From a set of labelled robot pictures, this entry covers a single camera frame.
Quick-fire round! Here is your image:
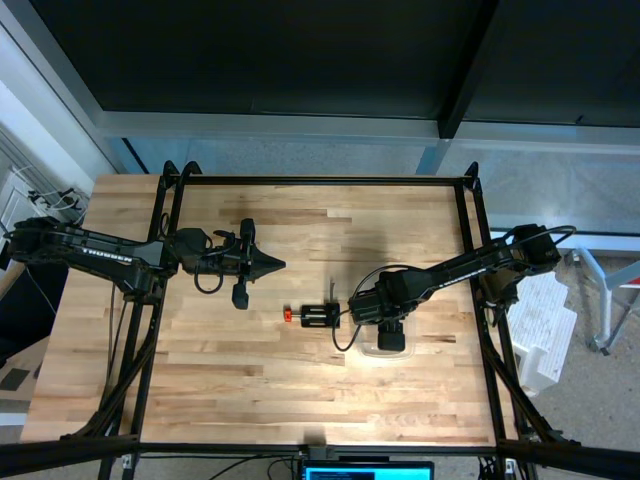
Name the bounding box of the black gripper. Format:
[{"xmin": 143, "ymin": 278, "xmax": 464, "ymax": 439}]
[
  {"xmin": 201, "ymin": 217, "xmax": 288, "ymax": 311},
  {"xmin": 375, "ymin": 298, "xmax": 418, "ymax": 352}
]

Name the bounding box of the clear plastic tub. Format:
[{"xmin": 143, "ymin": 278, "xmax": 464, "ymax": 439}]
[{"xmin": 355, "ymin": 314, "xmax": 417, "ymax": 362}]

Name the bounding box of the black vise with orange knob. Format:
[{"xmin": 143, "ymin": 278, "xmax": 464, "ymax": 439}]
[{"xmin": 282, "ymin": 302, "xmax": 343, "ymax": 331}]

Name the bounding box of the blue laptop screen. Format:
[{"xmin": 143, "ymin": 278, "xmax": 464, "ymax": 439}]
[{"xmin": 299, "ymin": 460, "xmax": 435, "ymax": 480}]

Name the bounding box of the power strip with plugs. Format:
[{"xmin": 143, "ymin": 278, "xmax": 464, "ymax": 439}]
[{"xmin": 25, "ymin": 186, "xmax": 87, "ymax": 214}]

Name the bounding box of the grey metal stand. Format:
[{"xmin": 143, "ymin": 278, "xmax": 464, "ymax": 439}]
[{"xmin": 564, "ymin": 247, "xmax": 640, "ymax": 357}]

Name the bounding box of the black case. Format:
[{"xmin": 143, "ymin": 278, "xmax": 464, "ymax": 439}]
[{"xmin": 0, "ymin": 259, "xmax": 69, "ymax": 369}]

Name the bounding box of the cardboard box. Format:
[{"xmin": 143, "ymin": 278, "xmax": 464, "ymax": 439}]
[{"xmin": 0, "ymin": 334, "xmax": 51, "ymax": 401}]

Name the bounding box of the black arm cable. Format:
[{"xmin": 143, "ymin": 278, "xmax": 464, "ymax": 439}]
[
  {"xmin": 193, "ymin": 227, "xmax": 237, "ymax": 295},
  {"xmin": 331, "ymin": 263, "xmax": 419, "ymax": 353}
]

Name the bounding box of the black metal frame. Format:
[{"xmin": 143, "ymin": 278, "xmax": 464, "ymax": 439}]
[{"xmin": 0, "ymin": 159, "xmax": 640, "ymax": 480}]

